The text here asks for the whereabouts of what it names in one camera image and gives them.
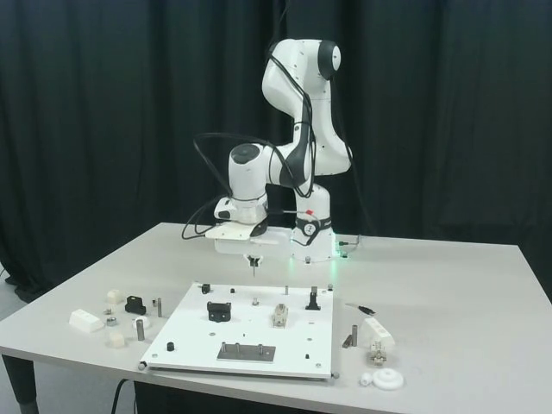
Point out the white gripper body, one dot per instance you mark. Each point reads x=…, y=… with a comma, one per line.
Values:
x=241, y=246

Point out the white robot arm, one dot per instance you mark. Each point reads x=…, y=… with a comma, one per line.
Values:
x=310, y=112

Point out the thin black rod red tag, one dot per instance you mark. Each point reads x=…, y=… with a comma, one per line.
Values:
x=284, y=211

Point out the white task board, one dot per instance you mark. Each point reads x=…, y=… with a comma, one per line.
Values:
x=241, y=332

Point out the black USB plug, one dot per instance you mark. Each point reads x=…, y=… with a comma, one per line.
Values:
x=364, y=308

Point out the black D-SUB plug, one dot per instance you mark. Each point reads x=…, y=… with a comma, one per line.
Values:
x=135, y=304

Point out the white medium gear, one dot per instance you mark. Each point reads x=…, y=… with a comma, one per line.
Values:
x=146, y=323

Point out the small white holder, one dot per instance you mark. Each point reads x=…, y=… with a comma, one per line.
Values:
x=114, y=296
x=116, y=339

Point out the long white holder with holes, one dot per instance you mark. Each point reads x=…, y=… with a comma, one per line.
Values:
x=86, y=321
x=379, y=331

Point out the beige Ethernet plug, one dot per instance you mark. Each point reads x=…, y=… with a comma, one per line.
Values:
x=376, y=350

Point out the metal BNC plug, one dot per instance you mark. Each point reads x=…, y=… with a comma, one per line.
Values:
x=111, y=321

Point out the white small gear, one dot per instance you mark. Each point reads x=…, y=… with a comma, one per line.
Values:
x=365, y=378

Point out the white large gear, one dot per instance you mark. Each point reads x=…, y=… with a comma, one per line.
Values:
x=389, y=379

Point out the black curtain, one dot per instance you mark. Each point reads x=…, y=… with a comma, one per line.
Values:
x=108, y=108

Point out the black table leg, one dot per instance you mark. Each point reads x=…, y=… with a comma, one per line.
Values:
x=19, y=384

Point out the grey metal bracket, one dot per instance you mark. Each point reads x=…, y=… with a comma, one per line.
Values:
x=351, y=242

